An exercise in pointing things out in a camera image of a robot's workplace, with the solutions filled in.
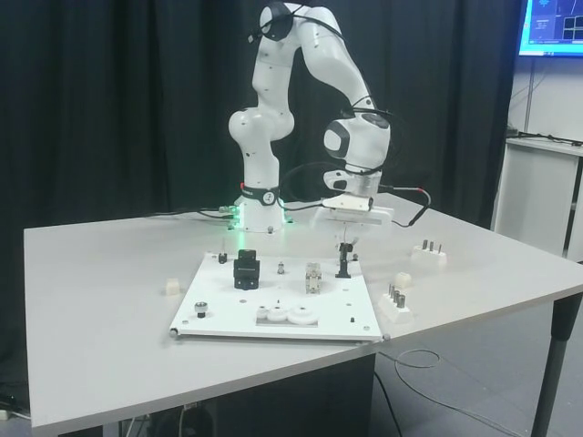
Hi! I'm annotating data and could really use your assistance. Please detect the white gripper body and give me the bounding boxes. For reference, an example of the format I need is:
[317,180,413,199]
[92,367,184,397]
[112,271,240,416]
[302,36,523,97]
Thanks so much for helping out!
[310,207,394,229]

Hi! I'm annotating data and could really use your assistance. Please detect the white square peg holder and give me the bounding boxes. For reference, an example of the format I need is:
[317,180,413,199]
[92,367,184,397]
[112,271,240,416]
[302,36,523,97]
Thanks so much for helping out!
[410,243,448,269]

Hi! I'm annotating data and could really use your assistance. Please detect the white round peg holder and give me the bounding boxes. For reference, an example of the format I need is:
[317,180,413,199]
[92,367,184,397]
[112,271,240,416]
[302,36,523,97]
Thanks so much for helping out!
[379,290,417,326]

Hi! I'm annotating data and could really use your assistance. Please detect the black upright plug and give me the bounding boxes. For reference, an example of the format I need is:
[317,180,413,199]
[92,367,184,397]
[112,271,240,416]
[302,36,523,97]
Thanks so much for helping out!
[334,252,353,280]

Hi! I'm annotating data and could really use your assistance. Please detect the white large gear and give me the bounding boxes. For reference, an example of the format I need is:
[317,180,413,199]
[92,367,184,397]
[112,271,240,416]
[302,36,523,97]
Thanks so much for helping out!
[286,304,321,327]

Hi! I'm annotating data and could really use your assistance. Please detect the white task board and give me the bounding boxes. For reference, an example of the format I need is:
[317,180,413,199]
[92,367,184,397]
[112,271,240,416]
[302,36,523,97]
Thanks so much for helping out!
[168,252,391,343]

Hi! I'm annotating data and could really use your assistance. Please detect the black D-SUB plug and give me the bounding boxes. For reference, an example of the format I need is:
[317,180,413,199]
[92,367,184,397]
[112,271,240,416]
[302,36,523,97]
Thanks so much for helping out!
[232,249,263,291]

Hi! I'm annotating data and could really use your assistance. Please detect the white cabinet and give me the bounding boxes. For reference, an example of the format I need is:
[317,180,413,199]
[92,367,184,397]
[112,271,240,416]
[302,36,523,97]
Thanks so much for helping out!
[493,136,583,264]

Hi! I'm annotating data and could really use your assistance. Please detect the dark table leg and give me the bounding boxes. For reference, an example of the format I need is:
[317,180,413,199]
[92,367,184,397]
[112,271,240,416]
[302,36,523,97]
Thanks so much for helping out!
[531,290,578,437]

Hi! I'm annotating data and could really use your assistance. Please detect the black curtain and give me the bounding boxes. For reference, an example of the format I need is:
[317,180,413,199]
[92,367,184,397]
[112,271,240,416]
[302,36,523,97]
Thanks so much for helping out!
[0,0,532,437]

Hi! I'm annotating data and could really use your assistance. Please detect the blue screen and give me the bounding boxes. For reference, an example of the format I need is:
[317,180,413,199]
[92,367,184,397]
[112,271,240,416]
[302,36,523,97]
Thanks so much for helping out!
[517,0,583,58]

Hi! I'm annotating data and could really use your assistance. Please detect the black looped gripper cable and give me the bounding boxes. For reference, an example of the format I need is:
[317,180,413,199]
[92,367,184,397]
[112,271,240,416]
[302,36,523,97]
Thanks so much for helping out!
[391,187,433,229]

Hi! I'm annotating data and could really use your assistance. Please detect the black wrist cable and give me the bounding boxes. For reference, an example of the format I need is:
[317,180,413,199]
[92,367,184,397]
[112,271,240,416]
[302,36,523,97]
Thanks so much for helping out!
[276,164,332,216]

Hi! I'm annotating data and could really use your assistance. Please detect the grey floor cable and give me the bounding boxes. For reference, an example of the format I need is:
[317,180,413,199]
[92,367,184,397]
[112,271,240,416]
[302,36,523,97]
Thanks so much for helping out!
[386,347,555,437]

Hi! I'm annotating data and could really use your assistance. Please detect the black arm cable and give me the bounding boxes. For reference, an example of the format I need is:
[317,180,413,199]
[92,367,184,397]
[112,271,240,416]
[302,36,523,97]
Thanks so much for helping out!
[247,1,393,120]

